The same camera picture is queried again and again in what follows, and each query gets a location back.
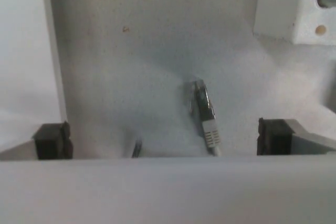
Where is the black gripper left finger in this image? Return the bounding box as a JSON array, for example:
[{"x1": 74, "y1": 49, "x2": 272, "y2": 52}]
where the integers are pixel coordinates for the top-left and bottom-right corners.
[{"x1": 0, "y1": 120, "x2": 74, "y2": 161}]

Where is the white holder with holes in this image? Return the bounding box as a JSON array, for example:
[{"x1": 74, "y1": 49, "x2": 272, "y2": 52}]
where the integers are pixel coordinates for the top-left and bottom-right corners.
[{"x1": 253, "y1": 0, "x2": 336, "y2": 46}]

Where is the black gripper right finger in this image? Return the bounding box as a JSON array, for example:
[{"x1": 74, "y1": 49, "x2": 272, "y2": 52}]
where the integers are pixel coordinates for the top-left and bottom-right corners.
[{"x1": 256, "y1": 117, "x2": 336, "y2": 156}]

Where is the white task board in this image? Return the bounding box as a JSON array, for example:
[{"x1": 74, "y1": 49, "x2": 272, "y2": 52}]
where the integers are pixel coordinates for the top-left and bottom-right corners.
[{"x1": 0, "y1": 0, "x2": 67, "y2": 156}]

